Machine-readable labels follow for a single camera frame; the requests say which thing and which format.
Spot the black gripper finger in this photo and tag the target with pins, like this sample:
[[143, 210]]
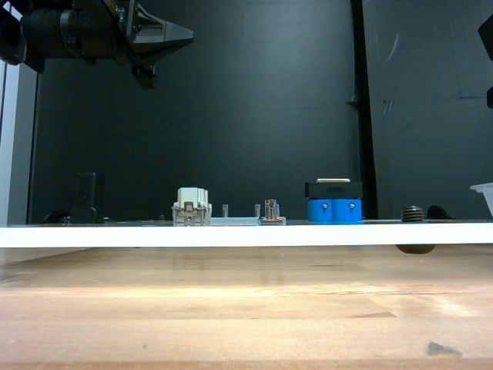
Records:
[[155, 27], [155, 49]]

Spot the beige connector housing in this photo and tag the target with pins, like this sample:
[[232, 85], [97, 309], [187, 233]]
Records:
[[190, 200]]

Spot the black connector socket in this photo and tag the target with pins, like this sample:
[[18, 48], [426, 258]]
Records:
[[88, 192]]

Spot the white terminal bar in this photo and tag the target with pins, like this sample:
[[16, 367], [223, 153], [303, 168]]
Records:
[[235, 221]]

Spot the small metal round connector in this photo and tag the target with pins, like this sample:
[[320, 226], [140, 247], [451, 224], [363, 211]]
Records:
[[271, 210]]

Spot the white board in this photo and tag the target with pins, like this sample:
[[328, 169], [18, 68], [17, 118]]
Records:
[[246, 237]]

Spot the blue and black connector housing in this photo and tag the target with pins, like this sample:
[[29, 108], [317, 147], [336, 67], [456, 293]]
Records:
[[323, 212]]

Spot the black M12 bolt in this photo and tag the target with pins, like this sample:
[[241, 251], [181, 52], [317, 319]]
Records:
[[412, 215]]

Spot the clear plastic tub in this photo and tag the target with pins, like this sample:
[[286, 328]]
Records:
[[486, 192]]

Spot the black vertical post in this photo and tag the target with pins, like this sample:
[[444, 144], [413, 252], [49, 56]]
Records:
[[366, 154]]

